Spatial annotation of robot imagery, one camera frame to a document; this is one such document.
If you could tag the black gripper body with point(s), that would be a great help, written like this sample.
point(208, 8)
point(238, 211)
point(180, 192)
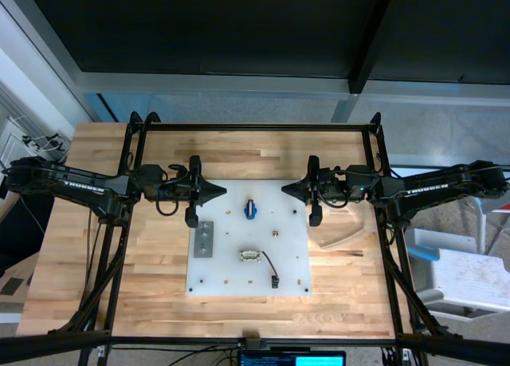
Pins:
point(194, 190)
point(315, 190)

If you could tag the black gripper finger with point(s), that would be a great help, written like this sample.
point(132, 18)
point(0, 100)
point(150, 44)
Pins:
point(211, 194)
point(299, 186)
point(211, 187)
point(299, 194)

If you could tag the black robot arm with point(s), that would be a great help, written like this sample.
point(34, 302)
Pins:
point(79, 184)
point(430, 190)

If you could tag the blue holder with silver connector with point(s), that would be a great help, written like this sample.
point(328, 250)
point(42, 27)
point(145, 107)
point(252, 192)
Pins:
point(250, 209)

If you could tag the beige multi-pin connector housing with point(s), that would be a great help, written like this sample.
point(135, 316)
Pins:
point(249, 256)

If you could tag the black USB hub socket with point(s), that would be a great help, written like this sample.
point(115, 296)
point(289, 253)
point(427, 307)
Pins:
point(275, 284)

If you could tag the clear plastic tub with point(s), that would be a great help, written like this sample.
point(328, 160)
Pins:
point(342, 230)

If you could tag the grey metal plate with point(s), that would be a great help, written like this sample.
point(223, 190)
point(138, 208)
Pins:
point(199, 252)

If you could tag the white mounting board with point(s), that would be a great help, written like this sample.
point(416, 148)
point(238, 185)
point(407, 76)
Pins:
point(239, 270)

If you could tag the power strip with plugs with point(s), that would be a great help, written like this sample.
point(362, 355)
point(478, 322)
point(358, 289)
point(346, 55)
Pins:
point(48, 144)

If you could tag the laptop screen with blue edge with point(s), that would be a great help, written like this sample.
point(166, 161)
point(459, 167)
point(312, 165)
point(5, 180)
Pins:
point(311, 360)

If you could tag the white step stool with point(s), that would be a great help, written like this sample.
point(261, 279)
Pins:
point(466, 278)

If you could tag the brown cardboard box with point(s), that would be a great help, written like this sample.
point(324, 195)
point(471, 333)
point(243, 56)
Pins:
point(16, 270)

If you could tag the black table frame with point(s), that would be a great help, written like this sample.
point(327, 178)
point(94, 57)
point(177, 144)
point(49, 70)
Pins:
point(255, 127)

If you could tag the black low camera box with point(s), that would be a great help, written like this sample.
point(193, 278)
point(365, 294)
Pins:
point(255, 344)

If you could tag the white metal chair frame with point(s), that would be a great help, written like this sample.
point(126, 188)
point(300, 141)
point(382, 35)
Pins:
point(480, 226)

